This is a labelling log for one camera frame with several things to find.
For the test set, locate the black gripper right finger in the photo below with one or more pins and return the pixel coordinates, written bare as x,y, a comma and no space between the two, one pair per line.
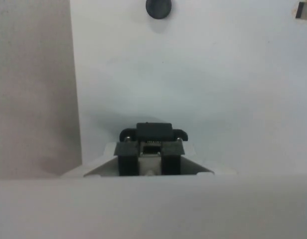
172,159

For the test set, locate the clear Ethernet plug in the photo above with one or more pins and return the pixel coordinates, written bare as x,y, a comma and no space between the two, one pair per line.
149,160

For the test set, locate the black round stud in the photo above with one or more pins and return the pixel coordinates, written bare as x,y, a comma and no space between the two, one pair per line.
158,8

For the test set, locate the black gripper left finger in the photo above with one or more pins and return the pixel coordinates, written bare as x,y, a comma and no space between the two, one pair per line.
126,159

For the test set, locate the white task board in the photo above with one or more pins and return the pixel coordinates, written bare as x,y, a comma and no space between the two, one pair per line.
193,74

